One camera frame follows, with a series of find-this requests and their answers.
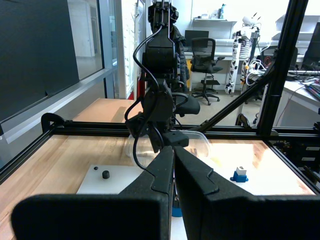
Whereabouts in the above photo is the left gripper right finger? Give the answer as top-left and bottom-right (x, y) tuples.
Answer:
(174, 146), (320, 240)

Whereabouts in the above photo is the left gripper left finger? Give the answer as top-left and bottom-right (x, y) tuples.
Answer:
(10, 145), (175, 240)

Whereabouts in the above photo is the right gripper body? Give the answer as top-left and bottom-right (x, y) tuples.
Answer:
(125, 114), (176, 154)

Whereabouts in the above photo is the black office chair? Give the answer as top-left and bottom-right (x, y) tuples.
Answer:
(172, 91), (201, 118)
(190, 37), (226, 106)

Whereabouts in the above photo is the white task board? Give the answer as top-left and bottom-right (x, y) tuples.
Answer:
(76, 163), (313, 240)

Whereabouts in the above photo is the clear plastic container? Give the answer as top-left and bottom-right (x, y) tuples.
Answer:
(126, 129), (211, 166)

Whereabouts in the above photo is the large blue socket block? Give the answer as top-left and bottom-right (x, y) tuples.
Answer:
(171, 197), (183, 218)

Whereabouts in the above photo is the black computer monitor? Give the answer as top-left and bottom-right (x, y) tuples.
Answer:
(184, 29), (210, 48)

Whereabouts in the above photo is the glass window pane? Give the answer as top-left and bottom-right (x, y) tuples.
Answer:
(66, 0), (118, 81)

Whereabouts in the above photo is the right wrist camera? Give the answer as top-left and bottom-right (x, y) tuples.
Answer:
(162, 130), (190, 148)

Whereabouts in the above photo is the black frame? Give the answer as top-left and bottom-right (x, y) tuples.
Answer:
(0, 0), (320, 186)

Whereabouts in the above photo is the white wall shelf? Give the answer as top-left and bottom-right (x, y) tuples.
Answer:
(191, 16), (238, 29)

